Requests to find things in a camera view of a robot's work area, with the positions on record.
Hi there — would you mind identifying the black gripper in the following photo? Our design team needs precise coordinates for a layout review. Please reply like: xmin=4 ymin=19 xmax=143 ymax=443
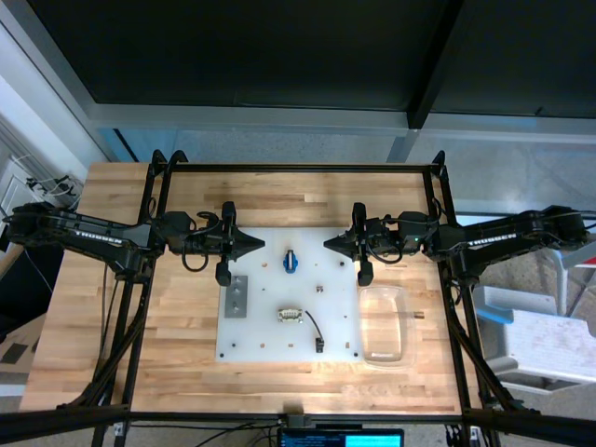
xmin=323 ymin=202 xmax=400 ymax=286
xmin=188 ymin=201 xmax=266 ymax=286

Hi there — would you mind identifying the black USB connector with cable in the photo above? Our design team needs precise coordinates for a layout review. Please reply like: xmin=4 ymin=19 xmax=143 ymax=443
xmin=304 ymin=310 xmax=325 ymax=344

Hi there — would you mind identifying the blue plastic clamp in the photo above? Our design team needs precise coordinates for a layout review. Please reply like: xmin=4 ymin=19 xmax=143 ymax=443
xmin=280 ymin=249 xmax=300 ymax=276

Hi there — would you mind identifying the grey metal plate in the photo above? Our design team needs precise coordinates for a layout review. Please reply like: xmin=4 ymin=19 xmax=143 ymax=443
xmin=224 ymin=274 xmax=249 ymax=319

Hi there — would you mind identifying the white plastic board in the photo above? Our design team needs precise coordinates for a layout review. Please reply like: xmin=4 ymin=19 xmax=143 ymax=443
xmin=214 ymin=226 xmax=363 ymax=363

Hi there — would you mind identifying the clear plastic tub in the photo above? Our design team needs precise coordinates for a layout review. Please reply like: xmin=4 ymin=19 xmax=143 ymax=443
xmin=357 ymin=284 xmax=418 ymax=372

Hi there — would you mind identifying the laptop screen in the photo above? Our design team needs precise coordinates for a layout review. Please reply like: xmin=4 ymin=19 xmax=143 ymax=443
xmin=278 ymin=427 xmax=405 ymax=447

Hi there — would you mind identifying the white red metal stand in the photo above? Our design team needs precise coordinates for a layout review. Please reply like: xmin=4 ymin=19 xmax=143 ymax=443
xmin=551 ymin=223 xmax=596 ymax=322

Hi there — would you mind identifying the white step stool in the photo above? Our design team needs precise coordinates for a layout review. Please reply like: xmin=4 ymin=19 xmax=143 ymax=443
xmin=474 ymin=283 xmax=596 ymax=397

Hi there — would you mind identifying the black case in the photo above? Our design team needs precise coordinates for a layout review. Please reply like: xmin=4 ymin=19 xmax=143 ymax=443
xmin=0 ymin=241 xmax=64 ymax=345

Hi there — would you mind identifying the brown cardboard box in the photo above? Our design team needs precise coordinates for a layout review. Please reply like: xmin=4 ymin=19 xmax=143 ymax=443
xmin=0 ymin=311 xmax=50 ymax=373

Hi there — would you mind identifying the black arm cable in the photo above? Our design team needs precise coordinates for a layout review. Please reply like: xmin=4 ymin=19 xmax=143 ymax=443
xmin=180 ymin=241 xmax=210 ymax=273

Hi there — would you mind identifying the black metal frame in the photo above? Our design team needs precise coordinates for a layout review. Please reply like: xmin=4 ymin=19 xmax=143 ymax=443
xmin=0 ymin=148 xmax=596 ymax=447

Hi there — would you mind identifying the grey partition frame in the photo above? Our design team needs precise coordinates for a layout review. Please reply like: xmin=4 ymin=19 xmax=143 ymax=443
xmin=0 ymin=0 xmax=596 ymax=162

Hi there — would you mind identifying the wall cable bundle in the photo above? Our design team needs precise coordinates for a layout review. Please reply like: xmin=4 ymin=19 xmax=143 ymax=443
xmin=22 ymin=174 xmax=85 ymax=206

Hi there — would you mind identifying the black wall pillar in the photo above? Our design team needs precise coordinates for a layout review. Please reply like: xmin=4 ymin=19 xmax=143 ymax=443
xmin=407 ymin=0 xmax=467 ymax=130

